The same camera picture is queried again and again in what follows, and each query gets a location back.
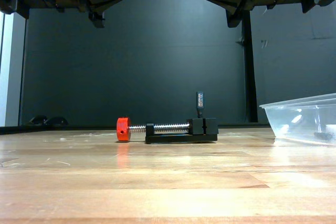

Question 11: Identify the black clamp vise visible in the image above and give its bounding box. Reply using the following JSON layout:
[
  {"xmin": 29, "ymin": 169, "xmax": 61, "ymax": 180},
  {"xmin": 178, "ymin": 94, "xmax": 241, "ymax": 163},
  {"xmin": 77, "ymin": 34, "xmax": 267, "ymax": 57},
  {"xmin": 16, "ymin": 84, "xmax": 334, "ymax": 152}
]
[{"xmin": 145, "ymin": 118, "xmax": 218, "ymax": 145}]

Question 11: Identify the black labelled USB-C socket stick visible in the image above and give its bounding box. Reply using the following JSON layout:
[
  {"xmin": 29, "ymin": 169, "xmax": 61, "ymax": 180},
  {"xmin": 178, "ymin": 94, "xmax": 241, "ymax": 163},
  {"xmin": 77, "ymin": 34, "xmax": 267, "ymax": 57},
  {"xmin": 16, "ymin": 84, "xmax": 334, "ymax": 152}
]
[{"xmin": 195, "ymin": 91, "xmax": 206, "ymax": 119}]

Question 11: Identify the orange clamp knob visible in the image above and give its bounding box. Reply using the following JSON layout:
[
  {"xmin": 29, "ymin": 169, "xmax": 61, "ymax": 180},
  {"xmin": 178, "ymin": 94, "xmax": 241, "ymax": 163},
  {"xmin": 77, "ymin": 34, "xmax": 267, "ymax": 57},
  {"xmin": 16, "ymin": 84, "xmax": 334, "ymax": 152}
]
[{"xmin": 116, "ymin": 117, "xmax": 131, "ymax": 143}]

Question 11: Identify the silver threaded clamp screw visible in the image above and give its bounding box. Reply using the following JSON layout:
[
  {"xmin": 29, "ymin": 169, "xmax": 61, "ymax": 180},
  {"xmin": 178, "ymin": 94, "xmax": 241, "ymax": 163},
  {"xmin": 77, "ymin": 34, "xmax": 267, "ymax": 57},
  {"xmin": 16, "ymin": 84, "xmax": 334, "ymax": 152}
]
[{"xmin": 128, "ymin": 122, "xmax": 190, "ymax": 134}]

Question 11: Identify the clear plastic container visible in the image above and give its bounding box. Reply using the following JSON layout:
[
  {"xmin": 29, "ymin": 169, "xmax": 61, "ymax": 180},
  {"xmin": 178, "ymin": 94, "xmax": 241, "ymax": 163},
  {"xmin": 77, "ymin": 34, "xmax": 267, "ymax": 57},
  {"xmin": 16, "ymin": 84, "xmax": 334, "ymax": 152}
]
[{"xmin": 259, "ymin": 93, "xmax": 336, "ymax": 147}]

